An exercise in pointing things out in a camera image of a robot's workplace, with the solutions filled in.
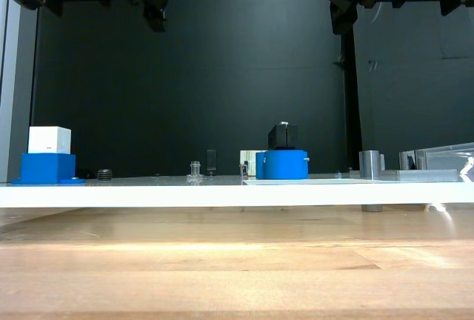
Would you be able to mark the blue round holder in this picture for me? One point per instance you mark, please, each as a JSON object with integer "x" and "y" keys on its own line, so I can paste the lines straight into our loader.
{"x": 285, "y": 164}

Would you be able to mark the small grey post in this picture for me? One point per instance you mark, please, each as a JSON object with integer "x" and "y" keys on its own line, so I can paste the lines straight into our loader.
{"x": 382, "y": 162}

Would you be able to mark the white cube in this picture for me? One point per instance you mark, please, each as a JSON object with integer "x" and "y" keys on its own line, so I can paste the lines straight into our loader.
{"x": 50, "y": 140}

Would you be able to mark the black clamp block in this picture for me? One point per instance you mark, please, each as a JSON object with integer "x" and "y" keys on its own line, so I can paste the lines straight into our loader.
{"x": 283, "y": 136}

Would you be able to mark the white task board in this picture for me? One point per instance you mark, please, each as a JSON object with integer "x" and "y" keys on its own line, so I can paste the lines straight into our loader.
{"x": 148, "y": 196}

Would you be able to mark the beige connector housing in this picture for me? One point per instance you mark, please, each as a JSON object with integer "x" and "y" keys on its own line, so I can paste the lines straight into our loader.
{"x": 250, "y": 160}

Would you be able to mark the small metal clip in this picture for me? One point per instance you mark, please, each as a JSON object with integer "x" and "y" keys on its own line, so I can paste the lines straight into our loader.
{"x": 243, "y": 172}

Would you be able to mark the clear plastic tub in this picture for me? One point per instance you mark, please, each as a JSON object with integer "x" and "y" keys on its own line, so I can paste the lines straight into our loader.
{"x": 444, "y": 157}

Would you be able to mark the silver metal cylinder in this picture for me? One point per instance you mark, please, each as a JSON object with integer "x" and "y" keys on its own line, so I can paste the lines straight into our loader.
{"x": 370, "y": 164}

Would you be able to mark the blue square base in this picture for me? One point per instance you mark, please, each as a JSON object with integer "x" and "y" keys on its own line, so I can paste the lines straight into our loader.
{"x": 46, "y": 168}

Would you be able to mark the clear plastic connector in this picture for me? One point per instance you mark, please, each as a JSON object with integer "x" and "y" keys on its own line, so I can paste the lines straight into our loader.
{"x": 195, "y": 172}

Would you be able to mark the grey metal bar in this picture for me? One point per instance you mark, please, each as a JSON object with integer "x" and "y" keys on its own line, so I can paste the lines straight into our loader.
{"x": 418, "y": 175}

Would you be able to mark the black vertical post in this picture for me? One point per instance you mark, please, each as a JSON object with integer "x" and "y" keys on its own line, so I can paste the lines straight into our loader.
{"x": 351, "y": 112}

